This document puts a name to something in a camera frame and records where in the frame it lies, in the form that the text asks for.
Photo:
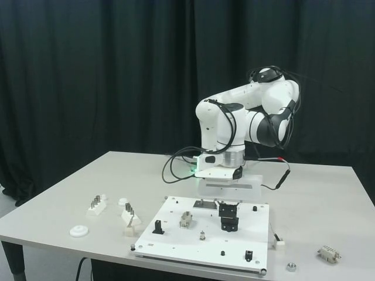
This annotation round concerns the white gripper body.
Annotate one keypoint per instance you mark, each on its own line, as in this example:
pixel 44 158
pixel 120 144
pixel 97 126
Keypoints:
pixel 252 193

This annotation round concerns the black D-SUB plug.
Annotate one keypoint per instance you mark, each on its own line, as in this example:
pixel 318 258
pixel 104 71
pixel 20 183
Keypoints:
pixel 228 210

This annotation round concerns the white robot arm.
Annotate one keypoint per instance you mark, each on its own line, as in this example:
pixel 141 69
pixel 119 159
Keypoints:
pixel 214 126

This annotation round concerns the metal BNC plug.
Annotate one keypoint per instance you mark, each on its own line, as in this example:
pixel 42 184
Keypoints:
pixel 202 236

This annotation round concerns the small white sensor box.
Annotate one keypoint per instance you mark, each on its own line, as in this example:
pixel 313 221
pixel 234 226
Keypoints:
pixel 220 161

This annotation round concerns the white task board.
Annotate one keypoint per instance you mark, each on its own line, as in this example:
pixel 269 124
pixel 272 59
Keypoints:
pixel 190 251

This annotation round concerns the small white plug holder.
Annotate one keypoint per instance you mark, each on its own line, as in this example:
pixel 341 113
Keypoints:
pixel 130 231
pixel 279 243

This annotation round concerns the metal hex nut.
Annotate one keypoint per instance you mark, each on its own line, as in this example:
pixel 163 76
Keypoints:
pixel 291 266

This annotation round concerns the white peg holder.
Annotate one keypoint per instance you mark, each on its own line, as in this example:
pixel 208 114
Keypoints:
pixel 95 211
pixel 126 218

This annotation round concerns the white medium gear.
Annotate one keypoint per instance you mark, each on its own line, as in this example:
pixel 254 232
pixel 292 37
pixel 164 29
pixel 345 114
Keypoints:
pixel 123 202

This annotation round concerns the beige waterproof plug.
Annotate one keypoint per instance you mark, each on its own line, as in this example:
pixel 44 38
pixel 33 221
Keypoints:
pixel 329 253

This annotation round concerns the white small gear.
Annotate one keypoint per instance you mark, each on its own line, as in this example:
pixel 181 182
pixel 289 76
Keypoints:
pixel 103 197

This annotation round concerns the white large gear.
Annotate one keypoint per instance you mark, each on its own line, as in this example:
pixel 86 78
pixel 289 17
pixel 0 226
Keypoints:
pixel 79 231

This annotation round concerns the black curtain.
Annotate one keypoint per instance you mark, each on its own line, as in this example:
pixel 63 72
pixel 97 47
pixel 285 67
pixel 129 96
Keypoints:
pixel 88 73

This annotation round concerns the dark grey table leg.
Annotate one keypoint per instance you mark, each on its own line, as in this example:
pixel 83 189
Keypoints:
pixel 13 260

